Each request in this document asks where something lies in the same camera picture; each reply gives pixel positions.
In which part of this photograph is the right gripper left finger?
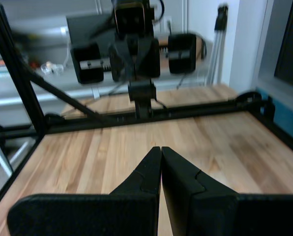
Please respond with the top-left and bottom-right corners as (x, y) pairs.
(6, 147), (161, 236)

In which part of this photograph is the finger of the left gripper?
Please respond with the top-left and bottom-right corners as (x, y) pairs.
(136, 38), (161, 79)
(109, 39), (137, 82)

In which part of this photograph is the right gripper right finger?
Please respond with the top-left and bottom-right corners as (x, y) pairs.
(161, 147), (293, 236)

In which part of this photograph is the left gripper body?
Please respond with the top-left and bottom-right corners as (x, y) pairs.
(70, 33), (197, 85)

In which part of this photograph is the white office desk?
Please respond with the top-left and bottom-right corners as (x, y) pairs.
(0, 36), (212, 109)

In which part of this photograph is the black computer monitor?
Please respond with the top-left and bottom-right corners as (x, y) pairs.
(66, 13), (117, 49)

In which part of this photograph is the folded grey tripod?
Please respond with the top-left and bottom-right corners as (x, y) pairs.
(205, 3), (230, 87)

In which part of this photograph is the white table leg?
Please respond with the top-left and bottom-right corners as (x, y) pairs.
(0, 140), (33, 178)

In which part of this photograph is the white coiled cable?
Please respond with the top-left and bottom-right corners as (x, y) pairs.
(39, 24), (71, 76)

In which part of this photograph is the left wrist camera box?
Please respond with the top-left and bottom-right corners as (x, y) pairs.
(113, 1), (147, 35)

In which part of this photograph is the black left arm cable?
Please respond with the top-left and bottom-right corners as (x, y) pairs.
(151, 0), (166, 25)

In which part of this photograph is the black frame corner bracket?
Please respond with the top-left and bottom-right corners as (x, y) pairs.
(258, 96), (277, 121)
(234, 90), (263, 104)
(44, 112), (66, 121)

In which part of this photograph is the black aluminium table frame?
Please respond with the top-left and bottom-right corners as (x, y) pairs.
(0, 0), (293, 214)

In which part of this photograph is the large dark wall screen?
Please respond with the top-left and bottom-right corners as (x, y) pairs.
(257, 0), (293, 99)

